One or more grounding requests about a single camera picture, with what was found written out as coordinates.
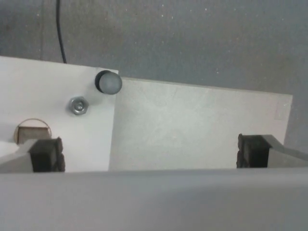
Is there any black floor cable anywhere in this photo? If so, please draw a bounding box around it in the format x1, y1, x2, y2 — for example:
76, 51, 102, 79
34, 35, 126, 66
55, 0, 68, 64

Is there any large metal square peg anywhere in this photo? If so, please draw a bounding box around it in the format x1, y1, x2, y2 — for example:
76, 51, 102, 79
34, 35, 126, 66
18, 127, 51, 145

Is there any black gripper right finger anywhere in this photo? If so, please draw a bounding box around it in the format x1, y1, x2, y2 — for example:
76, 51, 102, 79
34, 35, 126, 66
236, 133, 308, 169

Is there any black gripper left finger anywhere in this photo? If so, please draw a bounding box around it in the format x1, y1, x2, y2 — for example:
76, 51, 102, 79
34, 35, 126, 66
0, 136, 67, 174

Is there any white task board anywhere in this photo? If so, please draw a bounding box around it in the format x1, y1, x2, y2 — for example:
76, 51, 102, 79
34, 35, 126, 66
0, 55, 119, 173

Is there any metal hex nut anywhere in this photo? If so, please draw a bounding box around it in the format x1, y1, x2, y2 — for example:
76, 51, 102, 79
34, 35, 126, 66
68, 96, 90, 116

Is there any grey marker ball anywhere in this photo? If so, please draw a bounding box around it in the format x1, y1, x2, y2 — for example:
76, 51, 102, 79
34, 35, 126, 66
94, 69, 123, 96

